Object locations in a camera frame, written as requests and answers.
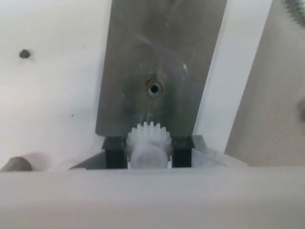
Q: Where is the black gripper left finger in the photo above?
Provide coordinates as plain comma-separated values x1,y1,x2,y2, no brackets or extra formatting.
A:
69,136,130,170

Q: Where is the white large gear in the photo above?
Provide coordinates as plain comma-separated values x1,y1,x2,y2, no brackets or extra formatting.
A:
282,0,305,27

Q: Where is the white small gear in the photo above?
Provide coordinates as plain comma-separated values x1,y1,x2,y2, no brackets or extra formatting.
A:
126,121,173,170

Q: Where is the white task board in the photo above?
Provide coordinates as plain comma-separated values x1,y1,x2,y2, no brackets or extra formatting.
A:
0,0,274,173

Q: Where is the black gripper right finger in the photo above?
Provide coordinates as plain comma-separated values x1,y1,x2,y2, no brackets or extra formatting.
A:
170,135,226,168

